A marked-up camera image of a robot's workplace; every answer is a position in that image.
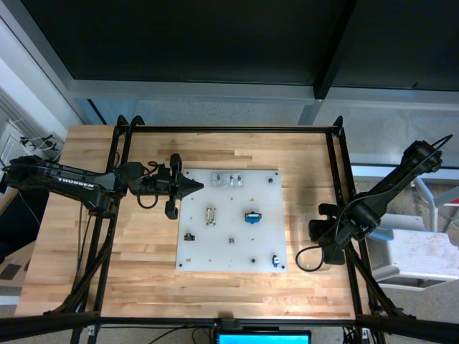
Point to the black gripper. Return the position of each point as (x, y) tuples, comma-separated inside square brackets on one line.
[(335, 236), (175, 186)]

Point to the beige rectangular connector housing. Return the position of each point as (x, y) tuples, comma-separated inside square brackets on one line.
[(211, 216)]

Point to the white plastic step stool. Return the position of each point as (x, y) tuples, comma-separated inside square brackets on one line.
[(423, 251)]

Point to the small black socket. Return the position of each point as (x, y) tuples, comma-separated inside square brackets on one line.
[(189, 236)]

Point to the black bracket block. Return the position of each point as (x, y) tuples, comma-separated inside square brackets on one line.
[(226, 320)]

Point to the clear clamp block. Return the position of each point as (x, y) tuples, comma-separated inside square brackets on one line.
[(226, 180)]

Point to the black pillar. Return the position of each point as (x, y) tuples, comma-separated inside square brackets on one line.
[(335, 53)]

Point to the white board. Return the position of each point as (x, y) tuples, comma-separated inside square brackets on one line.
[(222, 251)]

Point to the blue connector housing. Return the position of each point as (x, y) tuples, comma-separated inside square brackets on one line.
[(252, 217)]

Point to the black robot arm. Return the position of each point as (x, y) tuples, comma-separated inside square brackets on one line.
[(391, 182), (71, 181)]

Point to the brown cardboard box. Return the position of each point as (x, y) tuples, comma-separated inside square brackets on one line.
[(14, 258)]

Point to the dark glass panel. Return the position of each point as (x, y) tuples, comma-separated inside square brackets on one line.
[(179, 36)]

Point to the black metal frame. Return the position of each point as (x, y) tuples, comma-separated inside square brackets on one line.
[(229, 129)]

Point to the blue screen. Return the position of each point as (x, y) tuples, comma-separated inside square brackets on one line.
[(261, 338)]

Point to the blue rj45 socket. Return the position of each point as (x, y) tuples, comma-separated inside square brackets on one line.
[(275, 261)]

